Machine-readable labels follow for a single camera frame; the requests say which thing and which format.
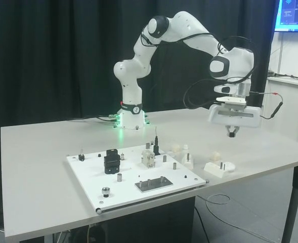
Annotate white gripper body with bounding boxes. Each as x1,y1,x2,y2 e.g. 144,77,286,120
206,103,263,128

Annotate white large gear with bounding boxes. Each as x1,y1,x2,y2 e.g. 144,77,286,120
222,161,237,173

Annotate thin black rod red tag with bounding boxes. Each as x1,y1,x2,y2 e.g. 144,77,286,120
249,91,284,120

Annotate white cabinet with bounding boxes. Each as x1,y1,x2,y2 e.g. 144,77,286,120
261,75,298,147

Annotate white peg holder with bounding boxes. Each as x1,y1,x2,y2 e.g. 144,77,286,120
204,161,229,178
181,151,195,170

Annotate beige metal connector block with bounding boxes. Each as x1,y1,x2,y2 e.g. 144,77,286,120
141,149,156,169

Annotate dark grey table leg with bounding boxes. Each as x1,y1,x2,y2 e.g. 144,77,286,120
282,161,298,243

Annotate blue screen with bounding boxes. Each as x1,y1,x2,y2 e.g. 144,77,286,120
274,0,298,33

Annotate black box under table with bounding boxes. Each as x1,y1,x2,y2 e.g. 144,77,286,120
98,196,196,243

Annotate black D-SUB plug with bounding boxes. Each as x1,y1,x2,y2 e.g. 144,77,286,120
103,149,121,176

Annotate white task board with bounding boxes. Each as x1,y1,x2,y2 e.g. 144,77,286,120
66,145,210,215

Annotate black curtain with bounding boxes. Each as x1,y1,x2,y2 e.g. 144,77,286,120
0,0,277,223

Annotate looped black arm cable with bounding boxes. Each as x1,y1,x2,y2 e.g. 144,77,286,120
184,79,230,111

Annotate thin grey cable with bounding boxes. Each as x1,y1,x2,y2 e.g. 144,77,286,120
194,193,232,243

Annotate black plug with short cable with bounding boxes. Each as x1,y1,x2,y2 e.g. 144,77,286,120
152,128,162,155

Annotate black base cable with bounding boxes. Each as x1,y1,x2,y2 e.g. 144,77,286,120
70,115,120,124

